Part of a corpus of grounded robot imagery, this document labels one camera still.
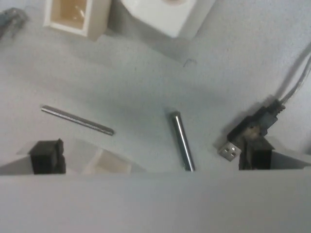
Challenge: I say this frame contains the black USB plug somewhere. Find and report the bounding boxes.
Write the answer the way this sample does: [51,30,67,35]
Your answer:
[217,96,285,163]

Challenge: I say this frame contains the white holder with round hole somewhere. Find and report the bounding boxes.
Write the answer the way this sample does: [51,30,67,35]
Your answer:
[120,0,196,38]

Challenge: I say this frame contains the metal round peg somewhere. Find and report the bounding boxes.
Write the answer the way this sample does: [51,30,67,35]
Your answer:
[169,110,196,172]

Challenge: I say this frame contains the white open box holder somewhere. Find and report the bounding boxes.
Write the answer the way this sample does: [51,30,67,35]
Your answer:
[43,0,110,41]

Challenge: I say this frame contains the white low holder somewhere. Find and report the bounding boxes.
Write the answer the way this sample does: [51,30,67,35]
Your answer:
[82,148,148,174]

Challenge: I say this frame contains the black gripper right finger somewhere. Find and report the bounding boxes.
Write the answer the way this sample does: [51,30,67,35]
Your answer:
[239,135,311,170]

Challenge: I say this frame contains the thin metal square peg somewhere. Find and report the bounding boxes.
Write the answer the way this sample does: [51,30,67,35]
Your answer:
[40,104,115,136]

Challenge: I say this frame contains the grey USB cable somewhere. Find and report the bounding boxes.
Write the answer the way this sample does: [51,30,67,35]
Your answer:
[276,43,311,105]

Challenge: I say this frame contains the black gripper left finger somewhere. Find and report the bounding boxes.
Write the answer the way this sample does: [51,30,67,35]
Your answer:
[0,138,66,176]

